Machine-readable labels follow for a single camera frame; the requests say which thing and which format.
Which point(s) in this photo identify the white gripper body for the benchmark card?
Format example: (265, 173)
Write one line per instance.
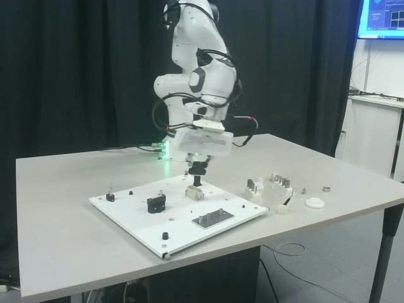
(202, 143)

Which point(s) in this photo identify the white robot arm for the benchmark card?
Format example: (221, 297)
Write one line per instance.
(205, 41)

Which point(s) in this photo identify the white square peg holder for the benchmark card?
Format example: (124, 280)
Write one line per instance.
(284, 191)

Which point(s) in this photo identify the white task board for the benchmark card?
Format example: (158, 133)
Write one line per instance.
(126, 214)

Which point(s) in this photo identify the small white plug holder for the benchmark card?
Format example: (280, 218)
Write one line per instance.
(281, 209)

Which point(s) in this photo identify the white large gear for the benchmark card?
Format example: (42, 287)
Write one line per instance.
(315, 202)

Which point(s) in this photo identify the metal bolt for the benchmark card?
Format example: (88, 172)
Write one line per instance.
(326, 189)

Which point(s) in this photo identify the black curtain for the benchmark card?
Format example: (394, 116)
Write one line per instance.
(79, 63)

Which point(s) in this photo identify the white cabinet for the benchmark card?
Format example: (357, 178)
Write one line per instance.
(369, 135)

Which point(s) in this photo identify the dark grey table leg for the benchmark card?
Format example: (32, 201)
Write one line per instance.
(383, 252)

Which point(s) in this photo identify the blue computer screen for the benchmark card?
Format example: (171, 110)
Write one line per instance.
(382, 19)

